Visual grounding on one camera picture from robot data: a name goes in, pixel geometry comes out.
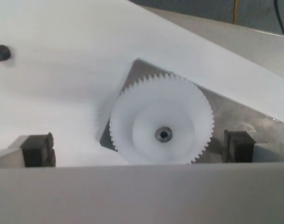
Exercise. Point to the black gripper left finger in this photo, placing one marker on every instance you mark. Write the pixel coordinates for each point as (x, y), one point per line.
(37, 151)

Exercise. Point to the white medium gear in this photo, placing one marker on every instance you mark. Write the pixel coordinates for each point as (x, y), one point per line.
(163, 112)

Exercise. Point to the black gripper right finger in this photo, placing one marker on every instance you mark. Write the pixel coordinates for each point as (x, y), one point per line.
(237, 147)

